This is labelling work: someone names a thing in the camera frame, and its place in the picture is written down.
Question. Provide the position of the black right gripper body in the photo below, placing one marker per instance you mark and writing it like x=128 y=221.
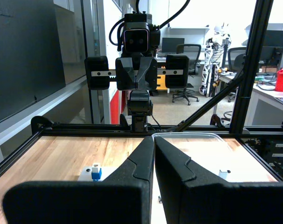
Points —
x=97 y=81

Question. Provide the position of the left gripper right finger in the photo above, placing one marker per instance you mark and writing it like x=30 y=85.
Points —
x=225 y=203

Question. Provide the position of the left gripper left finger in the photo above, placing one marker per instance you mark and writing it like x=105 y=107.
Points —
x=85 y=203

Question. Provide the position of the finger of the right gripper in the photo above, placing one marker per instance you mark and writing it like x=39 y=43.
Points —
x=125 y=78
x=147 y=78

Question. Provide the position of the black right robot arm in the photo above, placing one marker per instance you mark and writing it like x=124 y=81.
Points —
x=140 y=102

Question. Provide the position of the white taskboard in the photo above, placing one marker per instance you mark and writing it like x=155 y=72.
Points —
x=85 y=176

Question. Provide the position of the yellow cabinet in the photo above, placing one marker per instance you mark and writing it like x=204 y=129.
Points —
x=161 y=81

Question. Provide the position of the red cabinet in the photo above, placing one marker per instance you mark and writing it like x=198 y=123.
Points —
x=115 y=105

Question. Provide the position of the blue and white connector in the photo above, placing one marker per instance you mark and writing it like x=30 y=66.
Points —
x=96 y=175

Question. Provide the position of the black office chair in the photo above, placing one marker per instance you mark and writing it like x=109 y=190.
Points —
x=236 y=60
x=188 y=70

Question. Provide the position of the black computer monitor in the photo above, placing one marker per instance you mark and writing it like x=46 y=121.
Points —
x=274 y=42
x=172 y=45

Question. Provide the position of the white skeleton robot figure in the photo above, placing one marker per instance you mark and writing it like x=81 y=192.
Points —
x=207 y=70

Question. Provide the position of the small metal screw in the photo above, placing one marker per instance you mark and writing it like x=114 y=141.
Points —
x=159 y=199

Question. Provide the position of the clear plastic tub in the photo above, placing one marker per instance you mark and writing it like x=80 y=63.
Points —
x=185 y=134

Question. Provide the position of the black electronics box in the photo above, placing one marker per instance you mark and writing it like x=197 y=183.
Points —
x=267 y=149

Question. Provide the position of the grey office desk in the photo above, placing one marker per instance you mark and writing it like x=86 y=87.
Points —
x=267 y=93

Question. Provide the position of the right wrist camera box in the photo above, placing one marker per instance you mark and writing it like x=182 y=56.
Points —
x=136 y=40

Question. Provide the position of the black aluminium frame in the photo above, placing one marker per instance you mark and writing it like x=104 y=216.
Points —
x=256 y=46

